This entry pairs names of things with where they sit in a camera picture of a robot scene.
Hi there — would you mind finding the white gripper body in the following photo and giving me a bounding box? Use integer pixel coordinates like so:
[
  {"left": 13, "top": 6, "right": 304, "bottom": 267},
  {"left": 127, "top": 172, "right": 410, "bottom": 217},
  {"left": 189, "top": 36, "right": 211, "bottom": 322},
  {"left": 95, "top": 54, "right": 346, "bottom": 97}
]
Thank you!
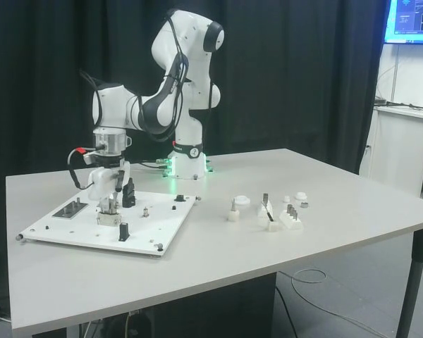
[{"left": 87, "top": 167, "right": 116, "bottom": 201}]

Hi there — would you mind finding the grey waterproof plug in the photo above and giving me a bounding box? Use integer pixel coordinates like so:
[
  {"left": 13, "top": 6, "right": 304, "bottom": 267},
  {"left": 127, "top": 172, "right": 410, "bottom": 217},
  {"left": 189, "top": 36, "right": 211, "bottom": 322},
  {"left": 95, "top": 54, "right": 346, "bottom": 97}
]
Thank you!
[{"left": 98, "top": 197, "right": 118, "bottom": 215}]

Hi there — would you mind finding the white task board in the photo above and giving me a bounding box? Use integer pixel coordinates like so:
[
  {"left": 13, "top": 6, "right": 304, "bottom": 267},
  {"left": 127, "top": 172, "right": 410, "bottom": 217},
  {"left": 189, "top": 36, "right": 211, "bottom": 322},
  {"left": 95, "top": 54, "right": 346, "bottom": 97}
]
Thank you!
[{"left": 16, "top": 186, "right": 202, "bottom": 254}]

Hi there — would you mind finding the black box under table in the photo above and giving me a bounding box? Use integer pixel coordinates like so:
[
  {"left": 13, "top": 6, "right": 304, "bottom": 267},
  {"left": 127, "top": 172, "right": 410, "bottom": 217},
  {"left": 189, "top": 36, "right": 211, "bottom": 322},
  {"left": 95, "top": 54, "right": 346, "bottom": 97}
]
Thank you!
[{"left": 140, "top": 270, "right": 278, "bottom": 338}]

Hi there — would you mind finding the long white peg holder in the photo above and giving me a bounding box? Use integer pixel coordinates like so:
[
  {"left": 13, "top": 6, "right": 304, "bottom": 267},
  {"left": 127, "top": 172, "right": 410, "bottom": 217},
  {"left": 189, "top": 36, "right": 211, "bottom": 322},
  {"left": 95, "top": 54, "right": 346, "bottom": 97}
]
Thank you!
[{"left": 279, "top": 210, "right": 304, "bottom": 230}]

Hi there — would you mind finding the black curtain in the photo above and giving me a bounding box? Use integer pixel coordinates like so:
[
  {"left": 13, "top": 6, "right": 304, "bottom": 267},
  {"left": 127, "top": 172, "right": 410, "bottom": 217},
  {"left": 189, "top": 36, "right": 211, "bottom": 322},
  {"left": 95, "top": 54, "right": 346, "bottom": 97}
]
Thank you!
[{"left": 0, "top": 0, "right": 387, "bottom": 314}]

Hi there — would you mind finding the white cabinet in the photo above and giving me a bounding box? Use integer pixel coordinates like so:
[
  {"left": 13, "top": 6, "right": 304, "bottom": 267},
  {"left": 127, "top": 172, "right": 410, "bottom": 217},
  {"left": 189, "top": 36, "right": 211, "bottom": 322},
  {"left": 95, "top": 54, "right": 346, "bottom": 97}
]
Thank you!
[{"left": 359, "top": 101, "right": 423, "bottom": 204}]

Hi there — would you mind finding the black table leg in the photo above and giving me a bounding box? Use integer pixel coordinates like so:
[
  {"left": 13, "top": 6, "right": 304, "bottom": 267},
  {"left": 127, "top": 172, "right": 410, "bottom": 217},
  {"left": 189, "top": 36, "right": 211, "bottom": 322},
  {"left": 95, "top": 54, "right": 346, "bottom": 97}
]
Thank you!
[{"left": 396, "top": 225, "right": 423, "bottom": 338}]

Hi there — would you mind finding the blue screen monitor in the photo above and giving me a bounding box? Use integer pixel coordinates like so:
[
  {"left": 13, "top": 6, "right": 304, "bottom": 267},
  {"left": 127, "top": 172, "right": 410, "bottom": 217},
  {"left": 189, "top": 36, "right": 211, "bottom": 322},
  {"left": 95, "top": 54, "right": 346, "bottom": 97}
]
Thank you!
[{"left": 383, "top": 0, "right": 423, "bottom": 45}]

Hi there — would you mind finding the black base cable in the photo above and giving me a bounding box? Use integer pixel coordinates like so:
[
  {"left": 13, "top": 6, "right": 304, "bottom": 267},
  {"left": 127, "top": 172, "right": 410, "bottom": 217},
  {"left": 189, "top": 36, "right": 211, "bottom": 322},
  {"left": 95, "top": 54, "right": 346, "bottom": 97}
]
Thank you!
[{"left": 128, "top": 158, "right": 172, "bottom": 175}]

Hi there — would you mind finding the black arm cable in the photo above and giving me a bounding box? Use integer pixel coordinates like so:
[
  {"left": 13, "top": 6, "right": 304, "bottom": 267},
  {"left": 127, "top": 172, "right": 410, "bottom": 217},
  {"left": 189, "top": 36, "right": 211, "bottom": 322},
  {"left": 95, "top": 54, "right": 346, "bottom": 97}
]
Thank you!
[{"left": 79, "top": 9, "right": 216, "bottom": 137}]

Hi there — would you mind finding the black floor cable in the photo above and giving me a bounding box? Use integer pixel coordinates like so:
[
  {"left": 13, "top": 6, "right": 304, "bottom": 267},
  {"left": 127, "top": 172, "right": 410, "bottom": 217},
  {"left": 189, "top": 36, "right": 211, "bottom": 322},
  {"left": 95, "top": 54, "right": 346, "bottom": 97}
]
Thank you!
[{"left": 274, "top": 287, "right": 304, "bottom": 338}]

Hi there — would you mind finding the grey floor cable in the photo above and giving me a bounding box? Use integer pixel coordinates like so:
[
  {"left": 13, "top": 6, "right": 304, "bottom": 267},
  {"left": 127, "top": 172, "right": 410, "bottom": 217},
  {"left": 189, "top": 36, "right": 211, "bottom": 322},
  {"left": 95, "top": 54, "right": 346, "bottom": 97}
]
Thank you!
[{"left": 290, "top": 269, "right": 405, "bottom": 338}]

